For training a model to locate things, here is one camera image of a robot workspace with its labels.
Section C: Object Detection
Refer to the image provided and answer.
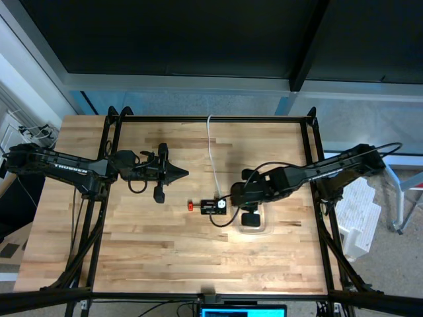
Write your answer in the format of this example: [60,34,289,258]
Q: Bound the laptop screen with blue edge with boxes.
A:
[197,303,288,317]

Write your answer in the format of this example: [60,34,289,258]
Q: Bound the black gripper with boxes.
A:
[241,168,270,229]
[143,143,190,203]

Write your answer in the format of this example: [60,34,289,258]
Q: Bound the clear plastic tub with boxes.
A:
[232,204,277,236]

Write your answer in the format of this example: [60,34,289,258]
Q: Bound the black table level camera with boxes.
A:
[201,287,221,303]

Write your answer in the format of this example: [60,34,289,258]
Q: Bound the tangled cable bundle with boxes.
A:
[18,123,56,141]

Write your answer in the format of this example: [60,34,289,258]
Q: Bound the white styrofoam block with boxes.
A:
[334,180,383,262]

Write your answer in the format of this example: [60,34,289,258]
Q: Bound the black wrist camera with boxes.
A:
[230,182,249,208]

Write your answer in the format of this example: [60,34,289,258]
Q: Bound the grey metal chair frame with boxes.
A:
[387,163,423,236]

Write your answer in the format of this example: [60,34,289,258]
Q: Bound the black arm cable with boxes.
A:
[246,160,311,186]
[127,176,149,195]
[208,204,239,228]

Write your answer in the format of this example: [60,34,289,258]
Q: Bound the white receptacle cable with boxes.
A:
[206,114,223,199]

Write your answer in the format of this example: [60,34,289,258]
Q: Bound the brown cardboard box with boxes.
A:
[0,221,34,265]

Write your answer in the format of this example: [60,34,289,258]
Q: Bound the black vise with orange knob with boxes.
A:
[187,197,229,217]

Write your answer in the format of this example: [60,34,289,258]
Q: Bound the black aluminium table frame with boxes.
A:
[0,105,423,317]

